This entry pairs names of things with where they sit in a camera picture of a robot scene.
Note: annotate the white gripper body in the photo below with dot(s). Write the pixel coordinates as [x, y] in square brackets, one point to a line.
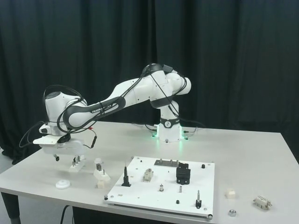
[67, 148]

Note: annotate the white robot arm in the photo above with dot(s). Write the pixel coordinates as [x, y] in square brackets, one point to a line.
[144, 91]

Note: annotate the white round peg holder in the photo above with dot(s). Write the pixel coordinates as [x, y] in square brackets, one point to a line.
[78, 168]

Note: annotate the white square peg holder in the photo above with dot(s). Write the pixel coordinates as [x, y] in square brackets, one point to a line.
[102, 177]

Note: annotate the short metal peg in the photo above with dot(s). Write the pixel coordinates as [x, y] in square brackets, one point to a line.
[180, 189]

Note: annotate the flat white mounting plate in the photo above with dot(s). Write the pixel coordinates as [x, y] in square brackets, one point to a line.
[45, 140]

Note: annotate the white medium gear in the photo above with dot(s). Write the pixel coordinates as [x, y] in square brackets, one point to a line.
[98, 160]

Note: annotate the white large gear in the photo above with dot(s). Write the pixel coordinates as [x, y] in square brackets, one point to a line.
[62, 184]

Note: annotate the thin black rod red tag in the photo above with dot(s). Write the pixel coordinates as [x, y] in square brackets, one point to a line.
[94, 141]

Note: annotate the cream plastic block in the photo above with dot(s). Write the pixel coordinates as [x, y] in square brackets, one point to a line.
[100, 184]
[230, 194]

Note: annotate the black upright plug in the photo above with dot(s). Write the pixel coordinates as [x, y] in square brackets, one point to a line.
[126, 179]

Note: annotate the dark table leg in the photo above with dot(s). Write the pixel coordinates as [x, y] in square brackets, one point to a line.
[9, 207]

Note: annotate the beige rectangular plug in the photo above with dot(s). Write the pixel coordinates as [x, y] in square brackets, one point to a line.
[148, 175]

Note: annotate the metal BNC plug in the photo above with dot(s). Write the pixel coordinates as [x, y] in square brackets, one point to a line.
[161, 188]

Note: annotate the white task board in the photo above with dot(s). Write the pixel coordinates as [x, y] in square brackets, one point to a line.
[163, 198]

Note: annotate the black base with metal bolt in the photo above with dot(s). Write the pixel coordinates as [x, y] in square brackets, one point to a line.
[198, 203]

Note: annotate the metal hex nut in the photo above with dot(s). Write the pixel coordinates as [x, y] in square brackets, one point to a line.
[232, 212]

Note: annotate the black curtain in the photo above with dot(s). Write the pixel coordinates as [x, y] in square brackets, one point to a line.
[233, 58]

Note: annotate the beige multi-pin connector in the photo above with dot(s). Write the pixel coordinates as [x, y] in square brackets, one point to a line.
[262, 201]

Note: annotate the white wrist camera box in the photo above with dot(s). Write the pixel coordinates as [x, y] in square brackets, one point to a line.
[44, 129]

